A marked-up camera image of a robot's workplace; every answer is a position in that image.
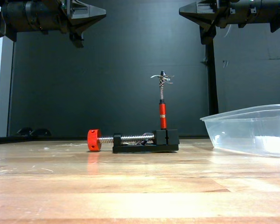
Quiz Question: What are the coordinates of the clear plastic tub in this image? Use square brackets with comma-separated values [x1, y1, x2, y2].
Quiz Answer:
[199, 104, 280, 159]

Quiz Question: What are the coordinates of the black vise with red knob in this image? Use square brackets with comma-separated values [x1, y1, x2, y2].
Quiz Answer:
[87, 128, 180, 154]

